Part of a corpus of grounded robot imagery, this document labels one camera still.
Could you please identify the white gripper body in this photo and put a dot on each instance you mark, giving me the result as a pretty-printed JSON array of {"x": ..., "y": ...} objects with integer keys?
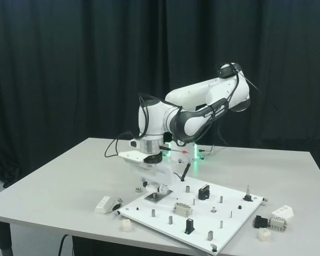
[{"x": 160, "y": 170}]

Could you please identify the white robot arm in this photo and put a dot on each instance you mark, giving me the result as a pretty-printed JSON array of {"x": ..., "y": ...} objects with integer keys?
[{"x": 194, "y": 93}]

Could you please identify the white small gear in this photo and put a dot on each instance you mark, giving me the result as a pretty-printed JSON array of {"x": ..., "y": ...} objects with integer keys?
[{"x": 126, "y": 224}]

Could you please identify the metal nut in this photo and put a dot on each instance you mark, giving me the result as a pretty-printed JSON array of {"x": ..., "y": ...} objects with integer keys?
[{"x": 137, "y": 190}]

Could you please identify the thin black rod red tag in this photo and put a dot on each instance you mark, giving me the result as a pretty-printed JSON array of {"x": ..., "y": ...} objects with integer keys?
[{"x": 186, "y": 172}]

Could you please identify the flat white wrist plate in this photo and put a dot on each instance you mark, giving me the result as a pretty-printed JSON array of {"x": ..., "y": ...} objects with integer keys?
[{"x": 130, "y": 156}]

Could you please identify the black plug with metal tip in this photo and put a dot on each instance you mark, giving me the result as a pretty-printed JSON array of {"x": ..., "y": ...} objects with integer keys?
[{"x": 116, "y": 208}]

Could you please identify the white task board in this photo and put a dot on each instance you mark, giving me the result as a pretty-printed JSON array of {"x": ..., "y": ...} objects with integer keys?
[{"x": 192, "y": 224}]

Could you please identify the white holder with holes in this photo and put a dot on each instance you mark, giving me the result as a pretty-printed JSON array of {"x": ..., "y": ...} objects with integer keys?
[
  {"x": 102, "y": 205},
  {"x": 282, "y": 212}
]

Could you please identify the metal square peg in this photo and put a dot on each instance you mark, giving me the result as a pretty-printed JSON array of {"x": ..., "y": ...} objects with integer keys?
[{"x": 210, "y": 235}]

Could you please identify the black D-SUB plug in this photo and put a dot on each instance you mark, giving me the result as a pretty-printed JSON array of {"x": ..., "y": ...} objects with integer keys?
[{"x": 261, "y": 222}]

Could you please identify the black curtains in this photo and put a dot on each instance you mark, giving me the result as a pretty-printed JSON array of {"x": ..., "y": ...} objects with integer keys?
[{"x": 69, "y": 66}]

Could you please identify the dark table leg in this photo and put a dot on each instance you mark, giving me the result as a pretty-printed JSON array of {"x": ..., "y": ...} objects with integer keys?
[{"x": 1, "y": 237}]

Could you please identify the small white wrist camera box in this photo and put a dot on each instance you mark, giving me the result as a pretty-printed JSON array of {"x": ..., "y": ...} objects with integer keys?
[{"x": 134, "y": 143}]

